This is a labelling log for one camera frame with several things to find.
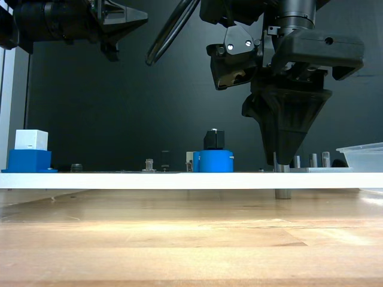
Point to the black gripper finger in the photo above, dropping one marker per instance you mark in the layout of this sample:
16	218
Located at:
249	109
287	119
122	21

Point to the silver 16mm cylinder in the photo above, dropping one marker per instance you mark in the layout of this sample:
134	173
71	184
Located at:
282	193

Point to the white taskboard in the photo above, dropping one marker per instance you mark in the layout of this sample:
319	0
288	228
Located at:
179	180

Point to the thin silver peg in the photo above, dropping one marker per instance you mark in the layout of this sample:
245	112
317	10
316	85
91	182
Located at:
297	163

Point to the black block with silver top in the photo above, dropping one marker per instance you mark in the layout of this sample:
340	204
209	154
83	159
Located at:
214	140

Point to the medium silver peg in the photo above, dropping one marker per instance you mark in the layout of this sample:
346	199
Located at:
313	161

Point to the thick silver peg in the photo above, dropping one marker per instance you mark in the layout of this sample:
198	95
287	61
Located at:
326	160

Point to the blue round holder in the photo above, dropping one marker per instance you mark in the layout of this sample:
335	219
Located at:
213	163

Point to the grey metal peg block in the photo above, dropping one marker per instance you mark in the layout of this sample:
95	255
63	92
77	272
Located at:
329	170

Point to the black round knob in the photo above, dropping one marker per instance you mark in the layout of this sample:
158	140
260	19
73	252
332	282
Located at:
337	164

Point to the beige connector housing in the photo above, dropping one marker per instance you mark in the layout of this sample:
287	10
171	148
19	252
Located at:
189	161

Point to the clear plastic tub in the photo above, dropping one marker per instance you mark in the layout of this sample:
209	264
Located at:
365	158

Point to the black upright plug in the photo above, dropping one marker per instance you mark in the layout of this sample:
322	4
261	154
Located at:
166	160

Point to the small silver metal fitting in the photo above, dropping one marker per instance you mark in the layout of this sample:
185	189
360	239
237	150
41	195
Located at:
148	166

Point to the white cube block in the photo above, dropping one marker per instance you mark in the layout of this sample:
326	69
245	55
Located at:
31	140

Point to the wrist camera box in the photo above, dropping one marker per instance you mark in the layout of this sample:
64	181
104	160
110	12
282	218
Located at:
227	68

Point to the blue square mount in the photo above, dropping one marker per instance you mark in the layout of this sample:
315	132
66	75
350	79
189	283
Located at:
30	163

